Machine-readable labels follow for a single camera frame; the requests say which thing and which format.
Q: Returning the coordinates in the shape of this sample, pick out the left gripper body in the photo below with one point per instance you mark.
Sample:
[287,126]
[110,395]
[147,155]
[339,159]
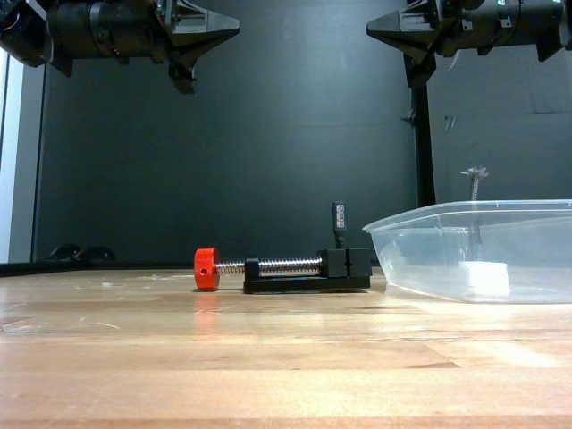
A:
[185,22]

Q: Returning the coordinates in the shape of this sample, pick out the small white block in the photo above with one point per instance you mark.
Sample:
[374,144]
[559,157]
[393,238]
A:
[485,279]

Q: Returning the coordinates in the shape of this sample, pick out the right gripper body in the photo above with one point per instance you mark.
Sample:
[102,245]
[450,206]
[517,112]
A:
[420,27]

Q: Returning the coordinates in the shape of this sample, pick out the black clamp with red knob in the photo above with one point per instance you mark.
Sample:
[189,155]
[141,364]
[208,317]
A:
[308,279]

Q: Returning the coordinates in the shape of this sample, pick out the clear plastic container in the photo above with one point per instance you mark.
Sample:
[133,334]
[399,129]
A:
[429,268]

